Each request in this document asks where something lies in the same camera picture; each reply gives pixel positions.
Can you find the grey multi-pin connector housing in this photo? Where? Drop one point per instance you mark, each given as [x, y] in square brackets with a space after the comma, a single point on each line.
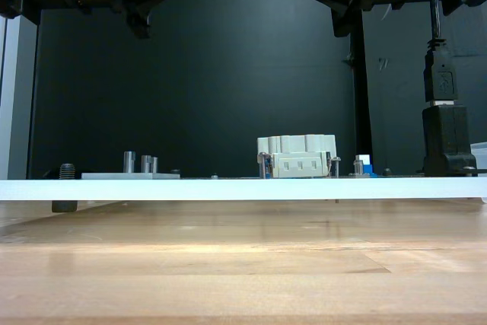
[296, 150]

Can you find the silver connector screw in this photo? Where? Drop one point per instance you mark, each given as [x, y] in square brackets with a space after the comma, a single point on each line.
[335, 167]
[261, 165]

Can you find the blue and white small connector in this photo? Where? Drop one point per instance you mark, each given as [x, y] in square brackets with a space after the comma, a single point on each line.
[364, 167]

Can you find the black USB socket housing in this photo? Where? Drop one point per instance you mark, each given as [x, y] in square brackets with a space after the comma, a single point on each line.
[449, 138]

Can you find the grey metal plate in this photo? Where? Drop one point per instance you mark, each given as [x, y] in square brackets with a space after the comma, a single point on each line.
[114, 176]

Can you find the blue clamp socket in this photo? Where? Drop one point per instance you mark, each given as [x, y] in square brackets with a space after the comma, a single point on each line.
[268, 161]

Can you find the black threaded foot screw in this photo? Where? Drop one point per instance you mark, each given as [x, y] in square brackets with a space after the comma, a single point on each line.
[67, 171]

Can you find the clear plastic tub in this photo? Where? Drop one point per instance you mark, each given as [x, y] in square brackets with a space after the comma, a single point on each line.
[479, 157]

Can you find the white task board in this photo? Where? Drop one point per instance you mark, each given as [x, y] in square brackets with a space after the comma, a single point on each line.
[243, 190]

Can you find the black vertical post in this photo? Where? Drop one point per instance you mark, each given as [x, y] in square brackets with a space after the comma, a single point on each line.
[360, 93]

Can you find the silver metal post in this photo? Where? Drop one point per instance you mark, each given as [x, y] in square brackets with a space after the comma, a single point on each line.
[145, 164]
[129, 161]
[155, 165]

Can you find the grey aluminium window frame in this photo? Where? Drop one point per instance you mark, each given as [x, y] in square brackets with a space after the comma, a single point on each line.
[19, 93]

